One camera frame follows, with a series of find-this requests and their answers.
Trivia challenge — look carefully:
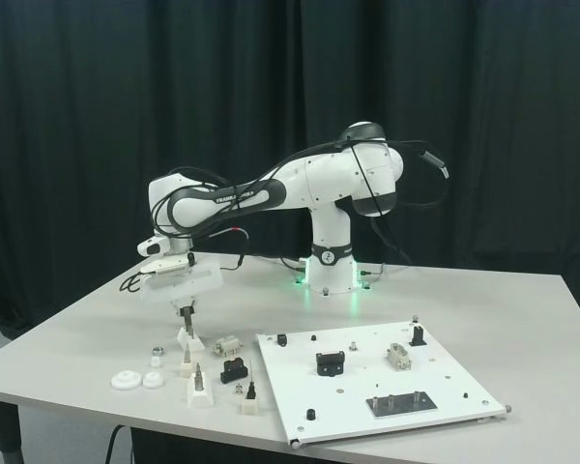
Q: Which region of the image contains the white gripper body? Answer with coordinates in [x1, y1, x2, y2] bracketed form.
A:
[141, 263, 224, 305]

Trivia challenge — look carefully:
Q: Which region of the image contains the white stepped peg holder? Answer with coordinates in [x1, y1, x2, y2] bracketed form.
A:
[175, 327, 206, 354]

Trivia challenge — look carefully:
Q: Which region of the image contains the large white peg holder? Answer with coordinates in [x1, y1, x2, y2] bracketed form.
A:
[186, 375, 216, 409]

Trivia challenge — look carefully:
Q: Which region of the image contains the beige metal connector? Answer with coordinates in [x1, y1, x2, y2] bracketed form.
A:
[212, 337, 239, 361]

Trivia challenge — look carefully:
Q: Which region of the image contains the black D-SUB plug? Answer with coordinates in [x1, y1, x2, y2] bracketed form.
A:
[218, 356, 249, 386]

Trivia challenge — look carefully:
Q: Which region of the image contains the white large gear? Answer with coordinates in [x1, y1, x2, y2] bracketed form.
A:
[110, 368, 146, 391]

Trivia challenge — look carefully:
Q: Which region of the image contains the black plug with thin pin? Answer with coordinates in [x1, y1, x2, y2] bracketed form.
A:
[244, 360, 258, 402]

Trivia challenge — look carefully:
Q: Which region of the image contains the white task board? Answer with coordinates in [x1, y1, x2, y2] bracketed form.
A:
[254, 316, 514, 439]

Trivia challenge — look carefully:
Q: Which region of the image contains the black curtain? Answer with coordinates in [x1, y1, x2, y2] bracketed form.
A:
[0, 0, 580, 320]

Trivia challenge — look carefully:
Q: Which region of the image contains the dark table leg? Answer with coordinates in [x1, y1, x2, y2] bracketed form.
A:
[0, 396, 21, 464]

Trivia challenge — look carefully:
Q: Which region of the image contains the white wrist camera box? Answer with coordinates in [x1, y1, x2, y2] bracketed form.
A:
[135, 236, 168, 258]

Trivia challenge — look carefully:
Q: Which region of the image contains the black base cable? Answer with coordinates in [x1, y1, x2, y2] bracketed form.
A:
[257, 254, 306, 273]

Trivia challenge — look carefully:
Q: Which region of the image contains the black cable under table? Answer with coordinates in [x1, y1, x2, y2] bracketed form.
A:
[105, 423, 128, 464]

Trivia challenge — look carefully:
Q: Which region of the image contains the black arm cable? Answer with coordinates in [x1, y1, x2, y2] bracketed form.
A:
[120, 137, 451, 291]

